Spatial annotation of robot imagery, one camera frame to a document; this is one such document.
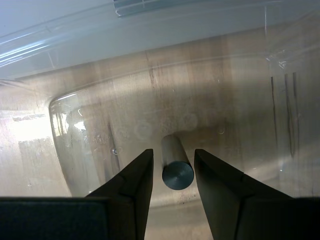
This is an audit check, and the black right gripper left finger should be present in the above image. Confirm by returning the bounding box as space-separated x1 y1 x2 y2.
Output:
0 149 154 240

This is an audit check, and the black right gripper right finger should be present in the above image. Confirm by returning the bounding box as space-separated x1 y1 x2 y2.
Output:
194 149 320 240

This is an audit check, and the steel cylinder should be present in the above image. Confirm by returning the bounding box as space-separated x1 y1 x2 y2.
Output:
159 134 195 192

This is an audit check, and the clear plastic tub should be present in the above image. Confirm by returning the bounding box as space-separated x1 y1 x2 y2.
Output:
0 0 320 240

